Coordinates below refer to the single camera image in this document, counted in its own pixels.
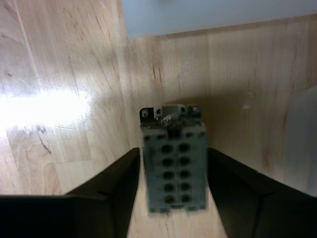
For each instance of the white task board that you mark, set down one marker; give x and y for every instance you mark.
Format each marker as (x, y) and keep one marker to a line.
(210, 15)

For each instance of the beige connector top half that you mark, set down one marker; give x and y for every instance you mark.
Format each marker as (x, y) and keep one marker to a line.
(173, 171)

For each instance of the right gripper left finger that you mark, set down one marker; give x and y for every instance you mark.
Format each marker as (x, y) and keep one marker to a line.
(74, 215)

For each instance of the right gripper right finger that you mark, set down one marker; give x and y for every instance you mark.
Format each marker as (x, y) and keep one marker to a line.
(260, 215)

